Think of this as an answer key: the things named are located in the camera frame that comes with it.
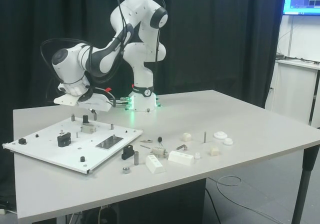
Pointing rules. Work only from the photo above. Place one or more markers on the white task board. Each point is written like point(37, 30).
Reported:
point(50, 146)

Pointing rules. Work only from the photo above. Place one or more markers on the metal bolt nut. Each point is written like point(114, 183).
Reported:
point(125, 170)

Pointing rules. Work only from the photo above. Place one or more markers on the white large gear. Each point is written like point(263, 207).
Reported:
point(220, 135)

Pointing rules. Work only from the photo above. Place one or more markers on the white medium gear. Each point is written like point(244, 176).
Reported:
point(228, 141)

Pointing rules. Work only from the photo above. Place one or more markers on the thin black rod red tag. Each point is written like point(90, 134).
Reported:
point(108, 89)

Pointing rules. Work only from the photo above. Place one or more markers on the thin short metal pin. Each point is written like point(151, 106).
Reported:
point(143, 146)

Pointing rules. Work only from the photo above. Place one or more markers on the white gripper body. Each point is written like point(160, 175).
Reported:
point(98, 102)

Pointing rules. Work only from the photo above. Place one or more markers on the flat grey metal piece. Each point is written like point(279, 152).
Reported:
point(146, 141)

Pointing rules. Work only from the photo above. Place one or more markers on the white cabinet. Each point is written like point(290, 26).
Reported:
point(292, 91)

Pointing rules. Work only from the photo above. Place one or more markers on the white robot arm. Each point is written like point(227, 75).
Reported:
point(140, 46)

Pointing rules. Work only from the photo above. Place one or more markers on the small black seated plug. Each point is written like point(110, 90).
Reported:
point(85, 119)

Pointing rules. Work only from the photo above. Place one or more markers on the black table leg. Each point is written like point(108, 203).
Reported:
point(307, 184)

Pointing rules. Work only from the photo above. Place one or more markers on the black round plug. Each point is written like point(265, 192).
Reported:
point(159, 139)

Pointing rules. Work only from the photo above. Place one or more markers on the black D-SUB plug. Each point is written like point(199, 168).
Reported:
point(127, 153)

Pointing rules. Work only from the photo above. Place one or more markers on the white cube holder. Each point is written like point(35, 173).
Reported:
point(215, 151)
point(187, 136)

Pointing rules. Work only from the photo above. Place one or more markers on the black curtain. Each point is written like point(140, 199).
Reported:
point(225, 46)

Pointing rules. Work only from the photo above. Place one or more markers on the beige connector plug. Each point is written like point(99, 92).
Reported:
point(155, 150)

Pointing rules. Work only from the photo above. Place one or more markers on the white holder with holes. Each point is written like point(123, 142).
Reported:
point(155, 164)
point(181, 157)

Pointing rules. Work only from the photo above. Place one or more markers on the metal square peg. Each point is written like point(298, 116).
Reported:
point(182, 147)

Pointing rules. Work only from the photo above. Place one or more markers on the thin standing metal peg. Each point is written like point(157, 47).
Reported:
point(204, 137)

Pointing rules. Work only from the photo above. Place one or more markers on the metal peg in metal plate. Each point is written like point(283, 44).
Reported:
point(113, 136)

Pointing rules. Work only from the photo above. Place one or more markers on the dark metal round peg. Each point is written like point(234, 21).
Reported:
point(136, 157)

